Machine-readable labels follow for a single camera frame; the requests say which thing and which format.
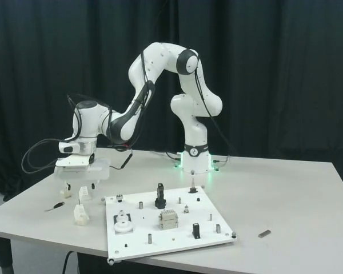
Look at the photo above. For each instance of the thick metal round peg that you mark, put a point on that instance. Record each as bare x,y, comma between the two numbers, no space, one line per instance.
141,205
150,238

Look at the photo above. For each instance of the white peg holder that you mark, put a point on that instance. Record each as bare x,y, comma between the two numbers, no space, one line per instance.
80,211
83,194

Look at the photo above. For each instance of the white task board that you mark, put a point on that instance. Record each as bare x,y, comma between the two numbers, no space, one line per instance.
171,248

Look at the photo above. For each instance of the black curtain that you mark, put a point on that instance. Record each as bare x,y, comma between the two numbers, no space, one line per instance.
31,57

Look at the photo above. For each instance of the white large gear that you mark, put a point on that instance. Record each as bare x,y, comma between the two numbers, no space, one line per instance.
123,228

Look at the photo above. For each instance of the thin black rod red tag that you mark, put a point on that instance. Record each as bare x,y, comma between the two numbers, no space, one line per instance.
128,160

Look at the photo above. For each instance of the white medium gear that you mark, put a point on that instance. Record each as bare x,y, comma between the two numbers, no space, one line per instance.
123,219

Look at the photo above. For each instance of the metal BNC plug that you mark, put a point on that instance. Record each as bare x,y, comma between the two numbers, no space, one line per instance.
186,209

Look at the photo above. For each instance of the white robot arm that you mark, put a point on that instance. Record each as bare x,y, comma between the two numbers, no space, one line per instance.
194,137

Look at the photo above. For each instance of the beige rectangular connector block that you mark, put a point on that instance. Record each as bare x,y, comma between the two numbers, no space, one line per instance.
165,219

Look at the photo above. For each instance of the metal square peg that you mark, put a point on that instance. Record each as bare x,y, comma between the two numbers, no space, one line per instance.
218,228
265,233

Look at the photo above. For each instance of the dark grey table leg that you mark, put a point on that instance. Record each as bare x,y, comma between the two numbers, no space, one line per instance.
1,254

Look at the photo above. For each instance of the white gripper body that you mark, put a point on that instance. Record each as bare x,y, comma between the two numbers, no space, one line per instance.
83,174

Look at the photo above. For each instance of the black USB plug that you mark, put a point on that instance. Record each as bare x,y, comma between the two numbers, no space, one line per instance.
57,205

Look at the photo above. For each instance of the small white cube holder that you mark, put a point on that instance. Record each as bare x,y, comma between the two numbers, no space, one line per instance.
65,194

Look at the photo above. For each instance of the metal bolt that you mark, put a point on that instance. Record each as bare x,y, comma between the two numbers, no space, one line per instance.
193,185

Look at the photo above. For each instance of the round knurled metal plug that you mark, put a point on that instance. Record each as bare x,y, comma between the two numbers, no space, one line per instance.
119,197

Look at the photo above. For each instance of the white small gear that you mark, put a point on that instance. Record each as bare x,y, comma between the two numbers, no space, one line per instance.
121,213

